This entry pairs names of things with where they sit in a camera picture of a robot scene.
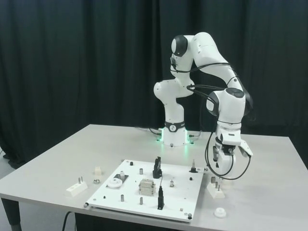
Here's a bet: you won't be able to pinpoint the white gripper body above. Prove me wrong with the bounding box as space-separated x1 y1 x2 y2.
218 152 238 180

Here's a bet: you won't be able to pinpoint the white square peg holder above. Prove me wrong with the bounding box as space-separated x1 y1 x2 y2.
205 180 226 199

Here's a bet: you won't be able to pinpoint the white round peg holder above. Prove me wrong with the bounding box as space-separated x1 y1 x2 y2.
65 180 89 198

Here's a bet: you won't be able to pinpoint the metal shaft on black base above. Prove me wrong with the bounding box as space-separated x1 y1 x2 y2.
188 159 199 174

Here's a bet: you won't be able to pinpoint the white medium gear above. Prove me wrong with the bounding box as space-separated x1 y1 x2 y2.
213 207 227 218

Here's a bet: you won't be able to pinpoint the black D-SUB plug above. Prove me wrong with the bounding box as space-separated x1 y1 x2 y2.
152 156 163 179

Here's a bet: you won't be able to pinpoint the white task board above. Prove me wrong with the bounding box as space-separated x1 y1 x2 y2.
83 159 208 223

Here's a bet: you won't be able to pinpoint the white large gear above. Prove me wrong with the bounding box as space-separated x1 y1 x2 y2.
106 179 122 190

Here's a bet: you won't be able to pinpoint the black curtains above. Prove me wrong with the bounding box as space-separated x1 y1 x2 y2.
0 0 308 167

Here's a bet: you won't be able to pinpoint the black table leg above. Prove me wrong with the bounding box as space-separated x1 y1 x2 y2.
0 198 20 231

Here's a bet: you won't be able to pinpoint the black cable loop at gripper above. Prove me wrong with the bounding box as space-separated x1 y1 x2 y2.
204 131 244 180

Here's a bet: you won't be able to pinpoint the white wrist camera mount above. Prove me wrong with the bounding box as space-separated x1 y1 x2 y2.
237 141 254 157

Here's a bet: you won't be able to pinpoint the black cable at arm foot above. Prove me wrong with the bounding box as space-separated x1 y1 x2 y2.
187 130 203 140
148 127 165 136

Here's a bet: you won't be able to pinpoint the black cables along arm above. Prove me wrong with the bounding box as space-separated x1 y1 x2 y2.
168 54 254 121

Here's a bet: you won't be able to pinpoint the black Ethernet plug with cable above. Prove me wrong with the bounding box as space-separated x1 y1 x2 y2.
156 175 167 210

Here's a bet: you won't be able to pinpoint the black cable under table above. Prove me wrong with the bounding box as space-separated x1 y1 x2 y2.
62 211 75 231

